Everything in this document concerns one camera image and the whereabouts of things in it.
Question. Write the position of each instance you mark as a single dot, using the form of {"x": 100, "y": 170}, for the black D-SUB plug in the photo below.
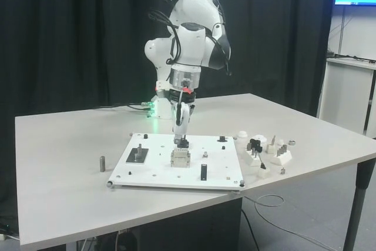
{"x": 184, "y": 143}

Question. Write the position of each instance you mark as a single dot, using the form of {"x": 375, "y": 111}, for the black table leg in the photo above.
{"x": 357, "y": 204}

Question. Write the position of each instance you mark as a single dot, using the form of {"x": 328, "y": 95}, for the white task board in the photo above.
{"x": 164, "y": 177}

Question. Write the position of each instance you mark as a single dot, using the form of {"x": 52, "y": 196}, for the black curtain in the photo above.
{"x": 73, "y": 42}

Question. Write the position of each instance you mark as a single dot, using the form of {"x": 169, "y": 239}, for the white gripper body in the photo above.
{"x": 182, "y": 118}

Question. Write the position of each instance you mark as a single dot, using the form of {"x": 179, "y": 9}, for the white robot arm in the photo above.
{"x": 188, "y": 42}

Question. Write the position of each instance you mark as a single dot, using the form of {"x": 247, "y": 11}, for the black Ethernet plug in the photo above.
{"x": 263, "y": 165}

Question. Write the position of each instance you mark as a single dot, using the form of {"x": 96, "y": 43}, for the metal bolt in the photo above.
{"x": 291, "y": 142}

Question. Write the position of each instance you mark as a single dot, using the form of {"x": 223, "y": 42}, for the white small gear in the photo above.
{"x": 242, "y": 134}

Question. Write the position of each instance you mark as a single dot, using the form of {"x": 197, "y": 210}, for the small white peg holder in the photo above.
{"x": 271, "y": 148}

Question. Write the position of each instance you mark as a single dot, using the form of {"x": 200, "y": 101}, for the white large gear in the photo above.
{"x": 261, "y": 138}

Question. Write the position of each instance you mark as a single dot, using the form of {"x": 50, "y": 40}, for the small metal plug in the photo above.
{"x": 283, "y": 171}

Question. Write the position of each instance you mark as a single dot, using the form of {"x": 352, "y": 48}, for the metal square peg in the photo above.
{"x": 102, "y": 163}

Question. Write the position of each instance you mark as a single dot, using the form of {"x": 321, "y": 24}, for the white cabinet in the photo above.
{"x": 346, "y": 98}

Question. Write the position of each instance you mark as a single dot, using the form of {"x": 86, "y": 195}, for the white plug holder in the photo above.
{"x": 263, "y": 173}

